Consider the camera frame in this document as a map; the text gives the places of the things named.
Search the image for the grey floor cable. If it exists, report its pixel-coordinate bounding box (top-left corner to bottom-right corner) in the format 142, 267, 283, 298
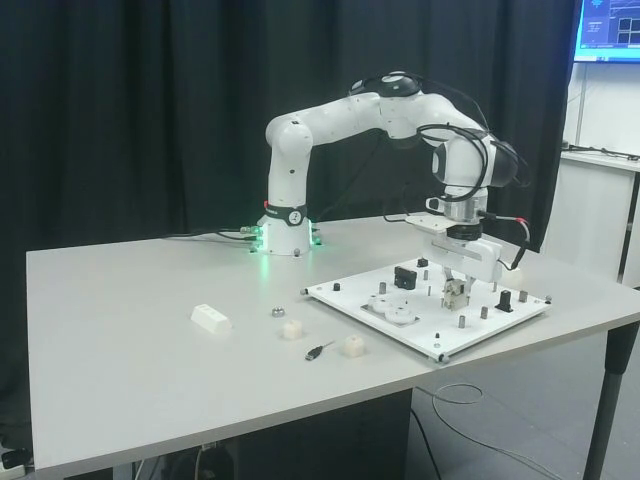
432, 382, 640, 480

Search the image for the black curtain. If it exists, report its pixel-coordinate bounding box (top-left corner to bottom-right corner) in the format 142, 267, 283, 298
0, 0, 585, 451

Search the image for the black D-SUB plug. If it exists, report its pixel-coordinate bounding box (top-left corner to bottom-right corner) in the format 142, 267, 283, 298
394, 266, 418, 292

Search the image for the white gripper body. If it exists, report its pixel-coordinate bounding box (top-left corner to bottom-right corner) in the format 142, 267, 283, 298
422, 237, 503, 284

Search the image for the white cabinet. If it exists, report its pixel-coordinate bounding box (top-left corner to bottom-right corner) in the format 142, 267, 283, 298
542, 147, 640, 290

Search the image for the grey waterproof plug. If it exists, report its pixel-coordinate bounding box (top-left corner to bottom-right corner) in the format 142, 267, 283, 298
439, 279, 474, 314

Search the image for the black base cable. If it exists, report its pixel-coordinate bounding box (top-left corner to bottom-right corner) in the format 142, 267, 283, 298
162, 227, 262, 245

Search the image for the dark table leg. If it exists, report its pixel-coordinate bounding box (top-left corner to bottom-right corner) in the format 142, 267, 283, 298
592, 329, 635, 480

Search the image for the white large gear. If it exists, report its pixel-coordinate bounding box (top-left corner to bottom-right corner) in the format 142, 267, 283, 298
384, 305, 417, 328

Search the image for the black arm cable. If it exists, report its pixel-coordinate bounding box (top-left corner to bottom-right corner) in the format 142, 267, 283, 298
349, 74, 530, 187

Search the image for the white task board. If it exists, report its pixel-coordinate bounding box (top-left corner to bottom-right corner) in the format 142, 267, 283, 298
299, 256, 554, 364

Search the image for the blue screen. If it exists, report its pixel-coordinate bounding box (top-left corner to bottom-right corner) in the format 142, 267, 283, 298
573, 0, 640, 64

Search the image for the black USB plug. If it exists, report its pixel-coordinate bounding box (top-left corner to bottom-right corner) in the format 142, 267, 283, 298
305, 339, 336, 363

